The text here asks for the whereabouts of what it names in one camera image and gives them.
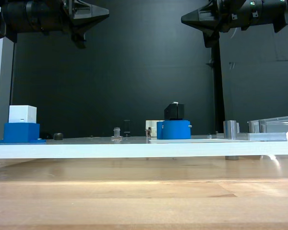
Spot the clear small connector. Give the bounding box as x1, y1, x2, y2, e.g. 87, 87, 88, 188
111, 127, 123, 142

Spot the grey metal partition frame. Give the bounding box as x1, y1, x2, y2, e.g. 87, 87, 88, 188
0, 38, 15, 142

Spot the black frame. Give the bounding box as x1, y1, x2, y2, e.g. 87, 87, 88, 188
206, 45, 226, 135

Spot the aluminium bar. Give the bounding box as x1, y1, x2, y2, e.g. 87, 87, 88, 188
237, 132, 288, 141

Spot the white connector housing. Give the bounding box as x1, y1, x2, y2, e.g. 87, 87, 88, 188
145, 120, 159, 138

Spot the blue square holder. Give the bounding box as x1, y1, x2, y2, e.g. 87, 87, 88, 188
0, 123, 47, 144

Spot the white cube block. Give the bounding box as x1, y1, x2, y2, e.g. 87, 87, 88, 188
9, 104, 38, 124

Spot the black plug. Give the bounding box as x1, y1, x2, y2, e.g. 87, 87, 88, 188
163, 102, 185, 120

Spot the blue round holder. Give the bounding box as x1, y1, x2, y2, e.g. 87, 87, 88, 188
156, 119, 192, 140

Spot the silver 16mm cylinder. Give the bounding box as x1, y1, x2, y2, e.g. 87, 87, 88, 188
223, 119, 239, 161

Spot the black small socket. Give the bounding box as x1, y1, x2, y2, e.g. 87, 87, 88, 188
123, 119, 132, 137

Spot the clear plastic tub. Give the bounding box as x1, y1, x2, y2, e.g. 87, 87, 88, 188
247, 114, 288, 144

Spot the white board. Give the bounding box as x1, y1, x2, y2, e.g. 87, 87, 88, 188
0, 138, 288, 160

